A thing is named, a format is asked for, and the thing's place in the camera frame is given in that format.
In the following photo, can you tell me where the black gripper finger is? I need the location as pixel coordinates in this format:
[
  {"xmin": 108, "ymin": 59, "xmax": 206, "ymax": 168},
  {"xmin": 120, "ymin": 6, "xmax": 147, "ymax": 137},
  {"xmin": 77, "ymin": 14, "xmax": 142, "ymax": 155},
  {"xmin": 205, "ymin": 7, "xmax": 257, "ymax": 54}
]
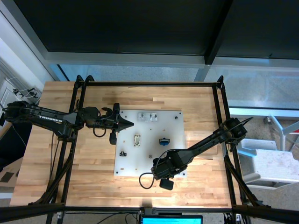
[
  {"xmin": 119, "ymin": 123, "xmax": 135, "ymax": 132},
  {"xmin": 119, "ymin": 115, "xmax": 135, "ymax": 125}
]

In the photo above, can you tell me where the white board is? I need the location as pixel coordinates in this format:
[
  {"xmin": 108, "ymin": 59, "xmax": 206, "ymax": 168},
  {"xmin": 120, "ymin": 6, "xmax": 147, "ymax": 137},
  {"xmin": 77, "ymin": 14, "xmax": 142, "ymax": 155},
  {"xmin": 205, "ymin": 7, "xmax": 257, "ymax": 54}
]
[{"xmin": 114, "ymin": 110, "xmax": 188, "ymax": 178}]

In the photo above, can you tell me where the blue laptop screen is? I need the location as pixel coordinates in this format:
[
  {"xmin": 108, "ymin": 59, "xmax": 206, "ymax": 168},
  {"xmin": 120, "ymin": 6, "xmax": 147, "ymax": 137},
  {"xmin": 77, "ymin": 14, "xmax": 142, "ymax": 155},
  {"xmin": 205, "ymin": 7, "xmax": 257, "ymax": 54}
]
[{"xmin": 139, "ymin": 215, "xmax": 203, "ymax": 224}]

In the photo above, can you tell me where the clear plastic tub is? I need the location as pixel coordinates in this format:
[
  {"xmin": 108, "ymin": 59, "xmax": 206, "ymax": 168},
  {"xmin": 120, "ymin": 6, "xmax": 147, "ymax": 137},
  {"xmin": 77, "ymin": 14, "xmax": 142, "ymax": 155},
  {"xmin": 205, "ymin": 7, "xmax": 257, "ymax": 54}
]
[{"xmin": 185, "ymin": 130, "xmax": 226, "ymax": 161}]

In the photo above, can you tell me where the white plastic stool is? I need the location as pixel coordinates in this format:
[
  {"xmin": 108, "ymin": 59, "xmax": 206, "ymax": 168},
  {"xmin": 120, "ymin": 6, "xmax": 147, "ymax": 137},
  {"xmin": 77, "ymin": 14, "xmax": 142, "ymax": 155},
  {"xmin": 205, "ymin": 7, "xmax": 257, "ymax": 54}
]
[{"xmin": 238, "ymin": 137, "xmax": 299, "ymax": 190}]

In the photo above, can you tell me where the black cable bundle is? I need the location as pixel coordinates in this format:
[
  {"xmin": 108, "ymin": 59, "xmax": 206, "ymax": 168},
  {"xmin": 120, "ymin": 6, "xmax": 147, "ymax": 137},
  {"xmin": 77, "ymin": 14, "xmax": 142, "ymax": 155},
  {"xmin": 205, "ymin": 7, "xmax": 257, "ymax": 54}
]
[{"xmin": 13, "ymin": 87, "xmax": 42, "ymax": 100}]

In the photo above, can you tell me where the black metal frame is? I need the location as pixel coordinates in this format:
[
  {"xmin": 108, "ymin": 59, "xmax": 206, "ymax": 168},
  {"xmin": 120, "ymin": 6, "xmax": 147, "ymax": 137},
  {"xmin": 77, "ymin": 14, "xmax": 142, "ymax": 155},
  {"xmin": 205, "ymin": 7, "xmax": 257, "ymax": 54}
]
[{"xmin": 0, "ymin": 74, "xmax": 299, "ymax": 224}]

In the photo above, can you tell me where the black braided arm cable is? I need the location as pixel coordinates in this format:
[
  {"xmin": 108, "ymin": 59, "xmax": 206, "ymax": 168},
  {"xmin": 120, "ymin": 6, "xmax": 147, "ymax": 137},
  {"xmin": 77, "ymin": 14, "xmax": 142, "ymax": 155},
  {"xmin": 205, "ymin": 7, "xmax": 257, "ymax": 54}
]
[{"xmin": 93, "ymin": 125, "xmax": 107, "ymax": 138}]

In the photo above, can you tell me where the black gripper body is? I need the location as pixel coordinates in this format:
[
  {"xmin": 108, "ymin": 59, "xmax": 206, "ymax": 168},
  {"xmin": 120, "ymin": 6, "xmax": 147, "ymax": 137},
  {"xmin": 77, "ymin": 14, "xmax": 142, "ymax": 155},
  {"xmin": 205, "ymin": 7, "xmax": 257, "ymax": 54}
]
[
  {"xmin": 151, "ymin": 155, "xmax": 181, "ymax": 191},
  {"xmin": 98, "ymin": 103, "xmax": 121, "ymax": 145}
]

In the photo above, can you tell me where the black camera box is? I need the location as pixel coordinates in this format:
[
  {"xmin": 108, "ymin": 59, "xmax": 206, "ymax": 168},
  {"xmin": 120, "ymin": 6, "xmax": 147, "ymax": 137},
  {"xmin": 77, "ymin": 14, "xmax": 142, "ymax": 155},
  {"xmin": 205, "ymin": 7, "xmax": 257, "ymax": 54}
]
[{"xmin": 142, "ymin": 207, "xmax": 157, "ymax": 217}]

